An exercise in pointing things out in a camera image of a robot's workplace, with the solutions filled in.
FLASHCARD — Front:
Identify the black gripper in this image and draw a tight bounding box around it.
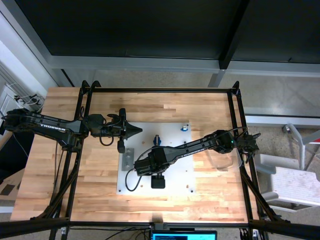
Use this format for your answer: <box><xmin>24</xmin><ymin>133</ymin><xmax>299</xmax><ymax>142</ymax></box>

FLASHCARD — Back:
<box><xmin>133</xmin><ymin>158</ymin><xmax>167</xmax><ymax>178</ymax></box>
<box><xmin>107</xmin><ymin>108</ymin><xmax>143</xmax><ymax>154</ymax></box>

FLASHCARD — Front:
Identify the grey metal plate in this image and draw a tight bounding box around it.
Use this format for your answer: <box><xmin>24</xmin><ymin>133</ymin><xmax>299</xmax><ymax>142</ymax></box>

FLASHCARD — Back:
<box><xmin>121</xmin><ymin>147</ymin><xmax>135</xmax><ymax>172</ymax></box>

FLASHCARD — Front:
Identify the blue socket with metal bar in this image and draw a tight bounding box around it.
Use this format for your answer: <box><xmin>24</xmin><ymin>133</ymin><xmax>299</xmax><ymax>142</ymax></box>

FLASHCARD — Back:
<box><xmin>151</xmin><ymin>134</ymin><xmax>163</xmax><ymax>147</ymax></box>

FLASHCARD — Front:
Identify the white board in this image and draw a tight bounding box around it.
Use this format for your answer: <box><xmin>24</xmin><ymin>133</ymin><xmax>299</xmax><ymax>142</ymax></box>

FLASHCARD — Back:
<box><xmin>116</xmin><ymin>121</ymin><xmax>197</xmax><ymax>195</ymax></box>

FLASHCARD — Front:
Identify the screen with blue edge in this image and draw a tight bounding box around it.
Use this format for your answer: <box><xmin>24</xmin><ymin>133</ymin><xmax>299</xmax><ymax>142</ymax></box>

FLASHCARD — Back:
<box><xmin>149</xmin><ymin>229</ymin><xmax>218</xmax><ymax>240</ymax></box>

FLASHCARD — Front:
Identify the clear plastic tub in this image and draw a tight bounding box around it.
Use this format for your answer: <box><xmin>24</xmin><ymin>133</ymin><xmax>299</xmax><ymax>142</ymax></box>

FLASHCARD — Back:
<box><xmin>205</xmin><ymin>139</ymin><xmax>243</xmax><ymax>173</ymax></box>

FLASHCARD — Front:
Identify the power strip with plugs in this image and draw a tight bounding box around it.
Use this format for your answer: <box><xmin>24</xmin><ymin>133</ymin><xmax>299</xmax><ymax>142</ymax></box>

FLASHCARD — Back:
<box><xmin>13</xmin><ymin>92</ymin><xmax>45</xmax><ymax>107</ymax></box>

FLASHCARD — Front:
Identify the cardboard box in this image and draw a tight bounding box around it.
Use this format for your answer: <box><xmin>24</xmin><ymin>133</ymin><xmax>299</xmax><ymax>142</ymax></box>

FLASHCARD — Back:
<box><xmin>0</xmin><ymin>167</ymin><xmax>26</xmax><ymax>201</ymax></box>

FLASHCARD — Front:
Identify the white step stool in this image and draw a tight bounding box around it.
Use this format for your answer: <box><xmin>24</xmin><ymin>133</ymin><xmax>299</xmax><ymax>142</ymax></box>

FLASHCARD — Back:
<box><xmin>256</xmin><ymin>152</ymin><xmax>320</xmax><ymax>213</ymax></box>

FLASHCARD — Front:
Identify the white metal stand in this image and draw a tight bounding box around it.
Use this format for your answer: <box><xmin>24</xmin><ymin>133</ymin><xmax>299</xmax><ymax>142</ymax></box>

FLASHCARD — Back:
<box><xmin>282</xmin><ymin>123</ymin><xmax>320</xmax><ymax>171</ymax></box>

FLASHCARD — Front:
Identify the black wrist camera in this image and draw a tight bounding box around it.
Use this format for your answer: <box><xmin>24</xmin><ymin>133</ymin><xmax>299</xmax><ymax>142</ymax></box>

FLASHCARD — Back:
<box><xmin>150</xmin><ymin>174</ymin><xmax>166</xmax><ymax>190</ymax></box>

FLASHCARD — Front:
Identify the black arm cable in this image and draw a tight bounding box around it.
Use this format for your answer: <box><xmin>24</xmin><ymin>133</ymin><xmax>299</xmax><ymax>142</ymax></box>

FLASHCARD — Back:
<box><xmin>99</xmin><ymin>131</ymin><xmax>114</xmax><ymax>147</ymax></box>
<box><xmin>124</xmin><ymin>146</ymin><xmax>161</xmax><ymax>192</ymax></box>

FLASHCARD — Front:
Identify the black metal frame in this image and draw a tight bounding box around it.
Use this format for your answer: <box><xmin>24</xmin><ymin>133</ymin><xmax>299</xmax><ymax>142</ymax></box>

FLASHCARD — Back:
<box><xmin>0</xmin><ymin>79</ymin><xmax>320</xmax><ymax>240</ymax></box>

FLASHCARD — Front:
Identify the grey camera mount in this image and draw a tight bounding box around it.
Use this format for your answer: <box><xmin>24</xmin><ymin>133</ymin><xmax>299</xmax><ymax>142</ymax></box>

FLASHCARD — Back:
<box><xmin>152</xmin><ymin>219</ymin><xmax>168</xmax><ymax>230</ymax></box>

